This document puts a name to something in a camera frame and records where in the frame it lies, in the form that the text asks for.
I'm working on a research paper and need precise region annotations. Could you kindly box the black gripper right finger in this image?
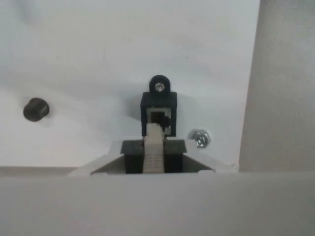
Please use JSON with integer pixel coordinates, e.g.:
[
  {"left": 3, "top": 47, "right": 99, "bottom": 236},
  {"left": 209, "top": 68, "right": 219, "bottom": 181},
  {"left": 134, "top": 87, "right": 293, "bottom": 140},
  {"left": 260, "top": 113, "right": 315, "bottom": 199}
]
[{"left": 163, "top": 139, "right": 215, "bottom": 175}]

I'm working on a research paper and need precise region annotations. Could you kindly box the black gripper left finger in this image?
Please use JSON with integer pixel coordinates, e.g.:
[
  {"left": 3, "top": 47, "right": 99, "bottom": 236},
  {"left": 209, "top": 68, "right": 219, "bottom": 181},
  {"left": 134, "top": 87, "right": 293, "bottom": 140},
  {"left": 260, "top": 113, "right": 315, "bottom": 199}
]
[{"left": 66, "top": 139, "right": 145, "bottom": 177}]

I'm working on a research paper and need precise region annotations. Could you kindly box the grey Ethernet plug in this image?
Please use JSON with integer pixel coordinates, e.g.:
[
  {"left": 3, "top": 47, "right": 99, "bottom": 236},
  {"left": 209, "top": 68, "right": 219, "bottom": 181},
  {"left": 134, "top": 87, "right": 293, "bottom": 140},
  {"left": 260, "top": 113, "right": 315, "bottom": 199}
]
[{"left": 143, "top": 123, "right": 165, "bottom": 175}]

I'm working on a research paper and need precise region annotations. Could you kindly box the white task board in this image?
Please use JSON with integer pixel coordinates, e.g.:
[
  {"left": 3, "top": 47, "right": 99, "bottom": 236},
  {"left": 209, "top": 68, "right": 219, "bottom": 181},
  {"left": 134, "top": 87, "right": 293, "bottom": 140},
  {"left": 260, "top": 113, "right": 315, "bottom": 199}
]
[{"left": 0, "top": 0, "right": 261, "bottom": 173}]

